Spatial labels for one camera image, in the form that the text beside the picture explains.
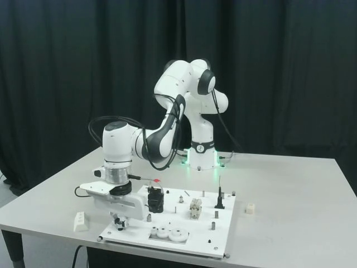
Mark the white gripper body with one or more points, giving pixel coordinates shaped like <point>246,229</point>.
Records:
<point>117,206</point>

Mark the black curtain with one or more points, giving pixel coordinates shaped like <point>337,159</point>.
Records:
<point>55,56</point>

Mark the small white cube holder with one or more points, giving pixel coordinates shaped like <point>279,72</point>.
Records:
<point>250,209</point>

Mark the white small gear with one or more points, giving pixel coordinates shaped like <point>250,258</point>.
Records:
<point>154,233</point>

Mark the white holder with holes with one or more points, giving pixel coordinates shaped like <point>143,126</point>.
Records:
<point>80,223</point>

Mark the flat white plate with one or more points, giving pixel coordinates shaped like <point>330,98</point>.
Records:
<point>94,187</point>

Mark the black waterproof plug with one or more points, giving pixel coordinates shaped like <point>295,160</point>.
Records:
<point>219,202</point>

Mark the beige Ethernet plug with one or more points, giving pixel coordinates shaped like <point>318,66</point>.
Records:
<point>195,209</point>

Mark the white box with dark window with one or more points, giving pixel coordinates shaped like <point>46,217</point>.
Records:
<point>102,169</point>

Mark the thin black rod red tag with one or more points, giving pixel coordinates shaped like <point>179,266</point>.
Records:
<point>139,177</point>

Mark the metal round peg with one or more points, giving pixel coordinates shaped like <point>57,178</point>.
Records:
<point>149,217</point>
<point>213,225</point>

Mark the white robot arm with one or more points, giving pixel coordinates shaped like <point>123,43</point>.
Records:
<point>178,75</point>

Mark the black table leg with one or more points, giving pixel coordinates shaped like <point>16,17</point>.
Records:
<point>11,248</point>

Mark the white medium gear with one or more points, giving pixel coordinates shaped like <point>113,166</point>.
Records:
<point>162,233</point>

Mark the metal BNC plug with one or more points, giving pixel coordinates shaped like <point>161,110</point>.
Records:
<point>181,199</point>

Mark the metal hex bolt nut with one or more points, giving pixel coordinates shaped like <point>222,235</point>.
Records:
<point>120,225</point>

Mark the black D-SUB plug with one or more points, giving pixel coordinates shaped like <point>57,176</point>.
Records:
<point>155,202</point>

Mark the white task board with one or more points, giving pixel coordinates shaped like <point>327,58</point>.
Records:
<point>198,231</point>

